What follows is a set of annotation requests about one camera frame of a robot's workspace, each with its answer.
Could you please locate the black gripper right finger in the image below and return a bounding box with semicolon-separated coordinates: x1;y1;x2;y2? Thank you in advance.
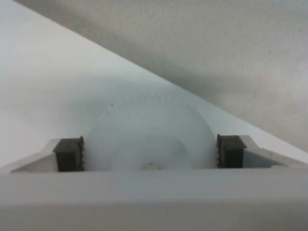
216;133;289;169

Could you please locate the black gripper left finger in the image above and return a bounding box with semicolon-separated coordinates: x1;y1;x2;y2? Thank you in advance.
11;136;85;173

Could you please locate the white large gear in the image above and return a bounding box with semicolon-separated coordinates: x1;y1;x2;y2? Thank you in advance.
84;95;217;170

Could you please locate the white task board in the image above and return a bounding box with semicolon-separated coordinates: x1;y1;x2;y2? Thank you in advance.
0;0;308;172

